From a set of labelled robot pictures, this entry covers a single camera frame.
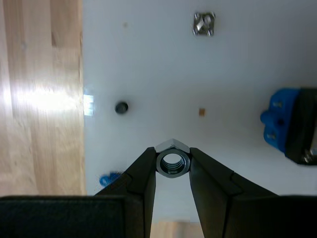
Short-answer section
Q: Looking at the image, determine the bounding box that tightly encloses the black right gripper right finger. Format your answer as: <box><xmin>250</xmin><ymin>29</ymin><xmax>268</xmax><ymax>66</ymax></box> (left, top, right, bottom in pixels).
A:
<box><xmin>189</xmin><ymin>147</ymin><xmax>281</xmax><ymax>238</ymax></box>

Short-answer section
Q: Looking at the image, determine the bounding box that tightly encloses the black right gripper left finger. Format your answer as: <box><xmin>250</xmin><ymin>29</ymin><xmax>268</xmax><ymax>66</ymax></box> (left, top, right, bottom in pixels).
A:
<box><xmin>94</xmin><ymin>146</ymin><xmax>158</xmax><ymax>238</ymax></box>

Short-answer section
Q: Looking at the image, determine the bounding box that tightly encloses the silver M12 hex nut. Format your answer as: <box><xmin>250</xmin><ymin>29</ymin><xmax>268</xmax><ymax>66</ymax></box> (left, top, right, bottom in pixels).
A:
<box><xmin>155</xmin><ymin>138</ymin><xmax>191</xmax><ymax>179</ymax></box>

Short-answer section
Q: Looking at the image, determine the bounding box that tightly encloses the small blue connector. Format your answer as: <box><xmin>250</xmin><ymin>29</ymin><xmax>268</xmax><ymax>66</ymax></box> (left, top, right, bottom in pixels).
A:
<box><xmin>99</xmin><ymin>172</ymin><xmax>122</xmax><ymax>187</ymax></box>

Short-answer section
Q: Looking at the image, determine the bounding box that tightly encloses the black M12 bolt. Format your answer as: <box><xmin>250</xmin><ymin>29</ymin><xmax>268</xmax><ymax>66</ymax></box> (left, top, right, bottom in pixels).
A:
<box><xmin>114</xmin><ymin>100</ymin><xmax>129</xmax><ymax>115</ymax></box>

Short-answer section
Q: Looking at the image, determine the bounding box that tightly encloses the blue and black connector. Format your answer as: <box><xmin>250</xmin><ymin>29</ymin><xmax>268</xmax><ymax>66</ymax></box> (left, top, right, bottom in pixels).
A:
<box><xmin>260</xmin><ymin>86</ymin><xmax>317</xmax><ymax>166</ymax></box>

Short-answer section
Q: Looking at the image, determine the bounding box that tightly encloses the white board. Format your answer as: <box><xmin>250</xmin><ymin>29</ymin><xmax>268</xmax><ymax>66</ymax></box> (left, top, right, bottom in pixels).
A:
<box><xmin>81</xmin><ymin>0</ymin><xmax>317</xmax><ymax>223</ymax></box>

